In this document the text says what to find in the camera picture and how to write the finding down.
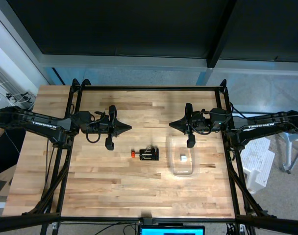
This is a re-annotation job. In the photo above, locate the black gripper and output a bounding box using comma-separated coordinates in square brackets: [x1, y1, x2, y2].
[169, 103, 205, 148]
[97, 105, 132, 151]

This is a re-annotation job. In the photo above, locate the clear plastic tub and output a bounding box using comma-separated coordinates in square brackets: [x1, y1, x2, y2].
[165, 136, 200, 178]

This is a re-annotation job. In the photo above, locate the black clamp with orange knob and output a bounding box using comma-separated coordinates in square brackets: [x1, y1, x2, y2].
[130, 146, 160, 162]

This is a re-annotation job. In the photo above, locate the white foam block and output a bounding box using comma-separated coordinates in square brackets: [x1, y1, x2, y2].
[240, 137, 276, 195]

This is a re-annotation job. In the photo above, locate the blue-edged screen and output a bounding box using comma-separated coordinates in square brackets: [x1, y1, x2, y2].
[138, 225, 205, 235]

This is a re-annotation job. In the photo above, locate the grey metal stand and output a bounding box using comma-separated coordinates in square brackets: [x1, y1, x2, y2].
[269, 121, 298, 175]

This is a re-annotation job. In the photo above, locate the cardboard box with black patches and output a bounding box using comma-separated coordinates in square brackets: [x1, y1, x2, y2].
[0, 164, 17, 196]

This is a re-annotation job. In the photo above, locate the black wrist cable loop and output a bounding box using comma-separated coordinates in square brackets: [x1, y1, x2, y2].
[191, 109, 213, 135]

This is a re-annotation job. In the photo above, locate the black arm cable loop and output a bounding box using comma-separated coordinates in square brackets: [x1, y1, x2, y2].
[86, 132, 101, 144]

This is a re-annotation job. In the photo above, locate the black metal frame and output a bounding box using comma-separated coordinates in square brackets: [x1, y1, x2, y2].
[0, 78, 298, 235]

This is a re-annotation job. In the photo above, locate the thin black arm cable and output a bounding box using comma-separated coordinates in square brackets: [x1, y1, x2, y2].
[227, 102, 245, 118]

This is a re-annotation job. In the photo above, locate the small black camera mount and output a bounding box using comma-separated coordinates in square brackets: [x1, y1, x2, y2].
[141, 214, 156, 225]

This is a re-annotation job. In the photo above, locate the white cable bundle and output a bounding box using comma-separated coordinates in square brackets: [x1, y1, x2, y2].
[5, 92, 33, 103]

